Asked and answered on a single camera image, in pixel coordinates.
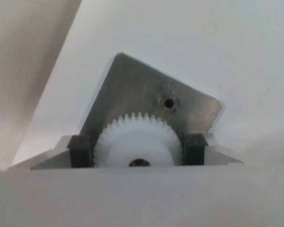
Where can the white task board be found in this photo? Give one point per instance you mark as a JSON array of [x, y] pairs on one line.
[[203, 35]]

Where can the white medium gear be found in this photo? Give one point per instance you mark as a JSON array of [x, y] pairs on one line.
[[137, 139]]

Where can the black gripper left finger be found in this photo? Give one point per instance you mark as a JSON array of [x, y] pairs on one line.
[[81, 152]]

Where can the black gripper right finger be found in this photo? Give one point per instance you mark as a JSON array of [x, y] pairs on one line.
[[194, 151]]

